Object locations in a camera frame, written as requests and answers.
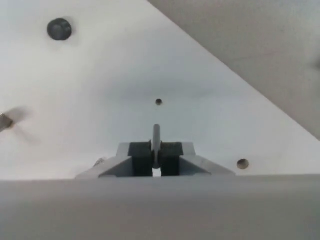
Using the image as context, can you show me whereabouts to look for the white task board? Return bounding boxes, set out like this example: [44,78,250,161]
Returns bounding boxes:
[0,0,320,181]

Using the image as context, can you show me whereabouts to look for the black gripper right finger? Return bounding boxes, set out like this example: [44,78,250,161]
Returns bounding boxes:
[159,141,213,177]

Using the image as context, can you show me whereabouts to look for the metal round peg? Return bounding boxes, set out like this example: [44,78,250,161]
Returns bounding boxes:
[152,123,163,170]

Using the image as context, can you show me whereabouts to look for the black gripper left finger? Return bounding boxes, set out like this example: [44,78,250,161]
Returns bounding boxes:
[98,141,154,178]

